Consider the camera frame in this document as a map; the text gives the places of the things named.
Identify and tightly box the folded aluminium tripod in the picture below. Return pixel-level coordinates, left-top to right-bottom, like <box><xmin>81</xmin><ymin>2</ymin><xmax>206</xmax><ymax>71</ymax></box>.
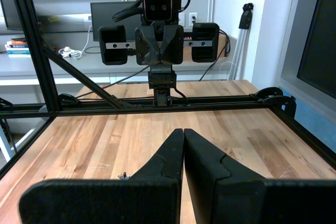
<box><xmin>229</xmin><ymin>3</ymin><xmax>255</xmax><ymax>81</ymax></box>

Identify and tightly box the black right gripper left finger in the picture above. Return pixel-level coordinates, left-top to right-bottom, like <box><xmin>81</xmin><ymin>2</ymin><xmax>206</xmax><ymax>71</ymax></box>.
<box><xmin>19</xmin><ymin>129</ymin><xmax>184</xmax><ymax>224</ymax></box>

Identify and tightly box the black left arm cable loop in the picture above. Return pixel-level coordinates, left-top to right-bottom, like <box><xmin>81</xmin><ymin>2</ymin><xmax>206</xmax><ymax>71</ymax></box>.
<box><xmin>112</xmin><ymin>0</ymin><xmax>144</xmax><ymax>23</ymax></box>

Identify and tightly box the white desk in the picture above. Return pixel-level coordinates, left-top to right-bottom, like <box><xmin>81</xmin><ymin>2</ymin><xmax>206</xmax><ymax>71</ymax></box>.
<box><xmin>0</xmin><ymin>50</ymin><xmax>237</xmax><ymax>86</ymax></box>

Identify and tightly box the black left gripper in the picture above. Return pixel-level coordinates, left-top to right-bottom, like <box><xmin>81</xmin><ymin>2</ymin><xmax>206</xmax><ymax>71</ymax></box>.
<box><xmin>98</xmin><ymin>23</ymin><xmax>220</xmax><ymax>66</ymax></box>

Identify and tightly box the black computer monitor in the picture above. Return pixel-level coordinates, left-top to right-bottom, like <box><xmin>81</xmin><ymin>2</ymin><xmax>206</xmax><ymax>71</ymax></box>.
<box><xmin>90</xmin><ymin>2</ymin><xmax>144</xmax><ymax>42</ymax></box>
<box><xmin>0</xmin><ymin>0</ymin><xmax>24</xmax><ymax>32</ymax></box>

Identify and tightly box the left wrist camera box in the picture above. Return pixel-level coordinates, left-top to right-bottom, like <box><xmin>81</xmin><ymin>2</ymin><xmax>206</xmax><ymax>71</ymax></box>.
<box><xmin>143</xmin><ymin>0</ymin><xmax>179</xmax><ymax>23</ymax></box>

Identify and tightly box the black aluminium table frame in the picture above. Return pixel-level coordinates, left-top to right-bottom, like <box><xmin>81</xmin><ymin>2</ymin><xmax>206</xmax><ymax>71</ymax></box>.
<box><xmin>0</xmin><ymin>0</ymin><xmax>336</xmax><ymax>180</ymax></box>

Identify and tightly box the brown cardboard box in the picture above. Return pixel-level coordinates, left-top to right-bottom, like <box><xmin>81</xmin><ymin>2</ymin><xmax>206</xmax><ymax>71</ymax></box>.
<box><xmin>181</xmin><ymin>34</ymin><xmax>229</xmax><ymax>62</ymax></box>

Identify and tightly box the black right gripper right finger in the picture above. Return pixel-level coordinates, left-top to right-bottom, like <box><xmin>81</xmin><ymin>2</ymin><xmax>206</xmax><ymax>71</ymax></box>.
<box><xmin>184</xmin><ymin>129</ymin><xmax>336</xmax><ymax>224</ymax></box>

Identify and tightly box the stack of books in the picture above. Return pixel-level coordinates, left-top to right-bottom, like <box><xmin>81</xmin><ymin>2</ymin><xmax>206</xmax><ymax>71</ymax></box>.
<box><xmin>4</xmin><ymin>40</ymin><xmax>32</xmax><ymax>57</ymax></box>

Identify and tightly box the coiled white cable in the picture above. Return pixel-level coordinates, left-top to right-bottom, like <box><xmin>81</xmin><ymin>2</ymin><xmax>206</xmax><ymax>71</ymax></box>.
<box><xmin>57</xmin><ymin>26</ymin><xmax>93</xmax><ymax>61</ymax></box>

